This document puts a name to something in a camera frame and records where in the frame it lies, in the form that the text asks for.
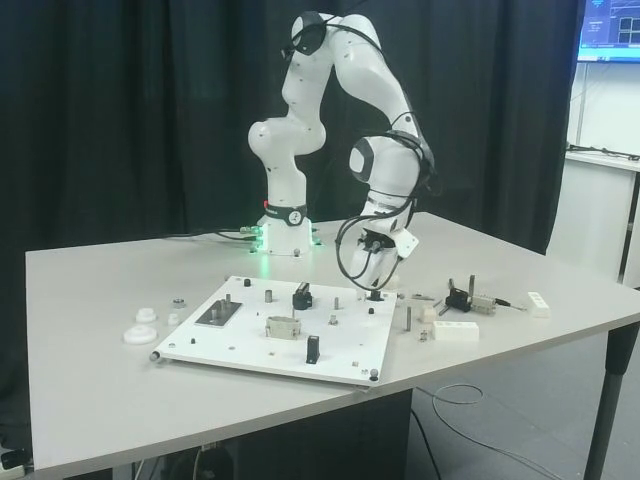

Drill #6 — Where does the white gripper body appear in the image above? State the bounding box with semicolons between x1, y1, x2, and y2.
349;247;402;292

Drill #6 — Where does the long white peg holder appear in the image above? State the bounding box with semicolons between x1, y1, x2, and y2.
431;320;481;343

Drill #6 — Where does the black Ethernet plug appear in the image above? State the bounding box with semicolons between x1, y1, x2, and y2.
291;281;315;311

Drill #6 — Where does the black waterproof plug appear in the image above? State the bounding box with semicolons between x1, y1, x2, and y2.
438;275;475;316

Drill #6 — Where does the grey D-SUB plug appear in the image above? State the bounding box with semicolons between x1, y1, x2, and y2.
471;295;527;316

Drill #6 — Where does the white task board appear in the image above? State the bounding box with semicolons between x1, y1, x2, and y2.
148;274;400;391

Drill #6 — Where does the white plug holder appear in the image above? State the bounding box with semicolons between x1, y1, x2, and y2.
526;290;553;318

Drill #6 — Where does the white cabinet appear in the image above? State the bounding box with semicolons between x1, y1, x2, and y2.
561;143;640;290

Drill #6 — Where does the white large gear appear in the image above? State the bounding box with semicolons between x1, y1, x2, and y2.
122;323;158;347

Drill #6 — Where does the black table leg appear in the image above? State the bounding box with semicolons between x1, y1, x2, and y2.
583;329;627;480

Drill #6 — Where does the black curtain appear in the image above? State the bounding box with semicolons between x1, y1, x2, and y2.
0;0;587;311

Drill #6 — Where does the blue screen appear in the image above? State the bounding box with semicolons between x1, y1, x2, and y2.
576;0;640;64

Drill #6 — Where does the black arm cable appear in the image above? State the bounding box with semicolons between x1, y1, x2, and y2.
282;12;444;292

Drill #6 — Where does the grey floor cable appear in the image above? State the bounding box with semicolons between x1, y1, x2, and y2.
413;383;597;480

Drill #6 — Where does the black base cable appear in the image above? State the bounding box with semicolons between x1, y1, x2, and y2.
172;227;262;244

